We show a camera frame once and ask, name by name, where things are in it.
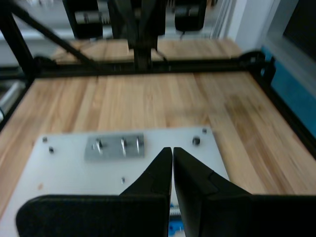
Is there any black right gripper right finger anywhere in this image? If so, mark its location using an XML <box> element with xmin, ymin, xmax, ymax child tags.
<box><xmin>173</xmin><ymin>147</ymin><xmax>316</xmax><ymax>237</ymax></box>

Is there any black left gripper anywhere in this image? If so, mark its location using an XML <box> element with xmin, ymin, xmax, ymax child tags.
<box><xmin>64</xmin><ymin>0</ymin><xmax>207</xmax><ymax>49</ymax></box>

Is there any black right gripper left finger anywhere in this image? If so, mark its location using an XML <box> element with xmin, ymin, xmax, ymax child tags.
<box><xmin>15</xmin><ymin>147</ymin><xmax>173</xmax><ymax>237</ymax></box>

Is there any white plastic task board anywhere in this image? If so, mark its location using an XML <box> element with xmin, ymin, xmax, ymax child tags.
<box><xmin>0</xmin><ymin>126</ymin><xmax>232</xmax><ymax>237</ymax></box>

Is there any grey metal plate with pegs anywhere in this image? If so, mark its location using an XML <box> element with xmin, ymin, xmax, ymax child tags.
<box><xmin>84</xmin><ymin>133</ymin><xmax>146</xmax><ymax>161</ymax></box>

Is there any blue connector mount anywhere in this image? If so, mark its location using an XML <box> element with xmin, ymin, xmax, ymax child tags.
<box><xmin>168</xmin><ymin>197</ymin><xmax>186</xmax><ymax>237</ymax></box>

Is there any black aluminium frame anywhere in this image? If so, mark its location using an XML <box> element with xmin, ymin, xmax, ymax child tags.
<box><xmin>0</xmin><ymin>0</ymin><xmax>316</xmax><ymax>154</ymax></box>

